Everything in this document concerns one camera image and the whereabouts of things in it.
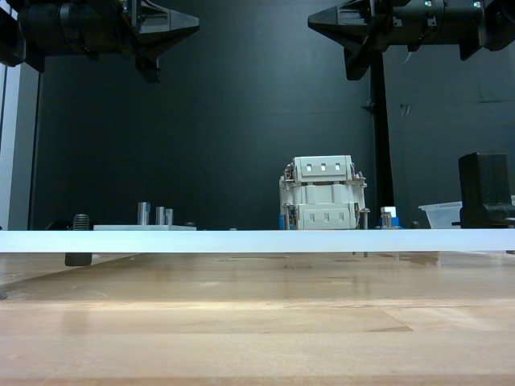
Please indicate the grey steel plate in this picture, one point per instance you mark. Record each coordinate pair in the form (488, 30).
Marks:
(141, 227)

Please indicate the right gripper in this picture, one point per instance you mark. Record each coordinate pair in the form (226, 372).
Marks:
(360, 52)

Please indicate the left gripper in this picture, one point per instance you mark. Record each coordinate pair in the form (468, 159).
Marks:
(148, 48)

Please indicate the beige connector top half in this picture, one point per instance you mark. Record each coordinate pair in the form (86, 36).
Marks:
(322, 169)

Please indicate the tall steel peg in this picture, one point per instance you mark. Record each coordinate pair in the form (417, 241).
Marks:
(143, 213)

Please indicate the white task board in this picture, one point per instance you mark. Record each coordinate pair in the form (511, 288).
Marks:
(241, 241)

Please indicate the black block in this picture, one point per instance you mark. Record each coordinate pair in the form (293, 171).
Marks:
(484, 181)

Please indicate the black threaded stud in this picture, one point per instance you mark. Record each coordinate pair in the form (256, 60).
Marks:
(81, 222)

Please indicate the blue socket block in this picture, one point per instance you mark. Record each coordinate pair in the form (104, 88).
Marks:
(281, 222)
(389, 223)

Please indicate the medium steel peg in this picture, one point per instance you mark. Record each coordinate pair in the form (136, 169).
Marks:
(160, 216)

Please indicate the short steel peg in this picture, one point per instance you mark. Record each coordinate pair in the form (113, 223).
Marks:
(169, 217)

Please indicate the clear plastic container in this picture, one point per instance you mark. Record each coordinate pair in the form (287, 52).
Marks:
(440, 213)

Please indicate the beige many-pin connector base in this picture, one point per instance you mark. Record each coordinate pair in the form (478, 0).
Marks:
(322, 207)

